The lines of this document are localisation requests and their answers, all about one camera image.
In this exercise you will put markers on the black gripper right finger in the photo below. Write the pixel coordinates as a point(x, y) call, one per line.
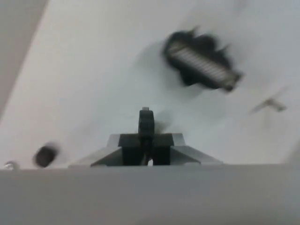
point(161, 147)

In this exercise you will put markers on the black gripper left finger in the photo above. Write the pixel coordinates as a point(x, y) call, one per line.
point(129, 147)

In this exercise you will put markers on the black USB plug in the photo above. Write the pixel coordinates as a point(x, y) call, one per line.
point(146, 122)

